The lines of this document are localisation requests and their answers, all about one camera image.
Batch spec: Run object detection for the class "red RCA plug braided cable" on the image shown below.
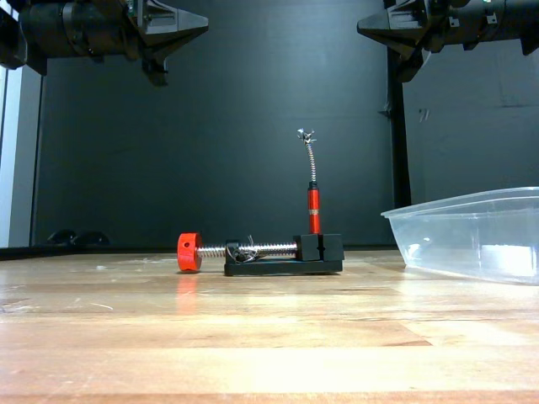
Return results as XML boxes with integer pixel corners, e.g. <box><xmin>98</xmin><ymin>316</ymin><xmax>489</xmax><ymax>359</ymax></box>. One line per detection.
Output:
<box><xmin>296</xmin><ymin>128</ymin><xmax>323</xmax><ymax>212</ymax></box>

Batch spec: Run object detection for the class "black rounded object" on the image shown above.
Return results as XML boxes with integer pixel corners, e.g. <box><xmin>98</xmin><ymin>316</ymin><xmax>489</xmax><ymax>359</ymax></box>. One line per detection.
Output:
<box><xmin>73</xmin><ymin>230</ymin><xmax>110</xmax><ymax>247</ymax></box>
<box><xmin>45</xmin><ymin>229</ymin><xmax>77</xmax><ymax>246</ymax></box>

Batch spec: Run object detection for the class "clear plastic tub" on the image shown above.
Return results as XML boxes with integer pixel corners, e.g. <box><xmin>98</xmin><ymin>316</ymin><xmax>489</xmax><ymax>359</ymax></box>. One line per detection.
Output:
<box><xmin>381</xmin><ymin>186</ymin><xmax>539</xmax><ymax>286</ymax></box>

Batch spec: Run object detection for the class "black vise with red knob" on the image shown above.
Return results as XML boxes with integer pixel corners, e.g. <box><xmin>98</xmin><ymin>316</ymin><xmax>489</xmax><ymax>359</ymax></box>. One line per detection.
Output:
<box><xmin>176</xmin><ymin>231</ymin><xmax>344</xmax><ymax>278</ymax></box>

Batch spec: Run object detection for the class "white foam block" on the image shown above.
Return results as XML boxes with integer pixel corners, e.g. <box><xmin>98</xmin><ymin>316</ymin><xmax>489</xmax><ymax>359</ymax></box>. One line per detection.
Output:
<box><xmin>479</xmin><ymin>243</ymin><xmax>534</xmax><ymax>274</ymax></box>

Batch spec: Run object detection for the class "black frame post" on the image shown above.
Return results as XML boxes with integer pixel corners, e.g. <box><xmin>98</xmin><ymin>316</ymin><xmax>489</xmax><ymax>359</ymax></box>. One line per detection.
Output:
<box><xmin>378</xmin><ymin>41</ymin><xmax>413</xmax><ymax>210</ymax></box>

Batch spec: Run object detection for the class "black frame base rail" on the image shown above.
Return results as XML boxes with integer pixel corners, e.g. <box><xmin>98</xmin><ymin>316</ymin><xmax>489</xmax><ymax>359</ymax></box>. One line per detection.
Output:
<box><xmin>0</xmin><ymin>242</ymin><xmax>399</xmax><ymax>262</ymax></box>

